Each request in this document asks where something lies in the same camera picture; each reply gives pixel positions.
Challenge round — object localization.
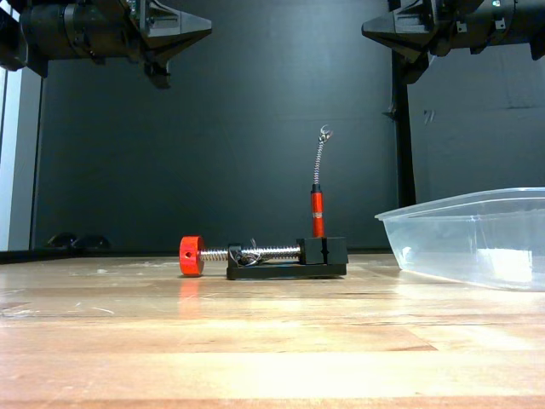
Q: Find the red RCA connector braided cable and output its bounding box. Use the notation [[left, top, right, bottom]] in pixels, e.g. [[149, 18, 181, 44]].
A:
[[309, 123, 336, 239]]

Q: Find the clear plastic tub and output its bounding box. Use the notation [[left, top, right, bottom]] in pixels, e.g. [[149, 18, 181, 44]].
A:
[[374, 186, 545, 293]]

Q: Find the black clamp with red knob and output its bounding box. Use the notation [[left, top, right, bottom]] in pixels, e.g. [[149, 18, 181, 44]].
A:
[[178, 235, 348, 281]]

